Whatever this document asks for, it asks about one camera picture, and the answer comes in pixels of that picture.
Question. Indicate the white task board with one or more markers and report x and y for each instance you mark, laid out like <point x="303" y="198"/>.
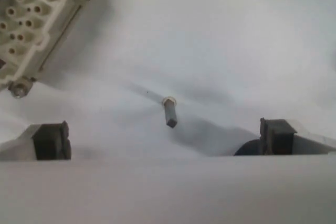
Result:
<point x="210" y="51"/>

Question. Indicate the small metal square peg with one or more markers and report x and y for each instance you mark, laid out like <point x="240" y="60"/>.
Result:
<point x="170" y="116"/>

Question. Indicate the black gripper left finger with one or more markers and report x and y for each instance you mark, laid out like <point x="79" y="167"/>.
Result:
<point x="50" y="142"/>

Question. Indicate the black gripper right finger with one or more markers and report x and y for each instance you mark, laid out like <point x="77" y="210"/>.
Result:
<point x="281" y="140"/>

